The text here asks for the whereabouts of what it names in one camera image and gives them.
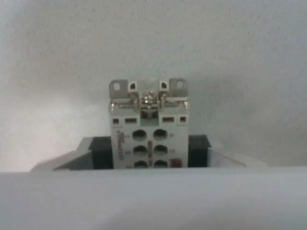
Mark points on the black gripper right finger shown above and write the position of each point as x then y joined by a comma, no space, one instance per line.
199,153

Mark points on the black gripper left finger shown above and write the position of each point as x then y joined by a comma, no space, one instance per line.
99,153

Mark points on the grey waterproof plug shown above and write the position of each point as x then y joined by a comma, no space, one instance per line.
148,124

